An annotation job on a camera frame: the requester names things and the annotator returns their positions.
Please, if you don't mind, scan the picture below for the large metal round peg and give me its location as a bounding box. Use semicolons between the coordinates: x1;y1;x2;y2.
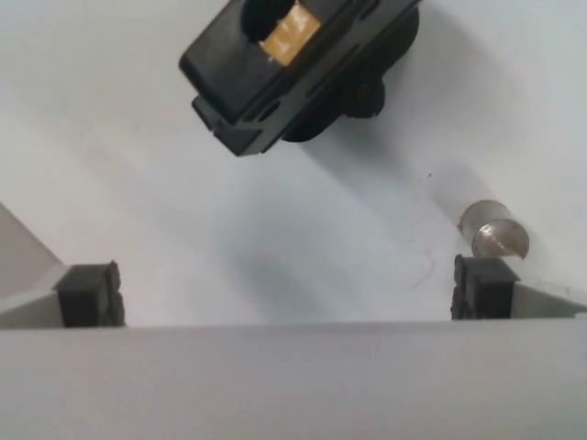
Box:
456;199;531;260

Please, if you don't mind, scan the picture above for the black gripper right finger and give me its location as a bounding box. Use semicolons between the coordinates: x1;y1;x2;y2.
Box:
450;254;587;322

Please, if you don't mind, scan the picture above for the black D-SUB plug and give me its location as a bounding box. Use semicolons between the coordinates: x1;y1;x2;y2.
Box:
178;0;421;159

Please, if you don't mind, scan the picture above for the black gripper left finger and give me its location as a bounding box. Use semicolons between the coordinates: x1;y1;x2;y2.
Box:
0;201;126;329

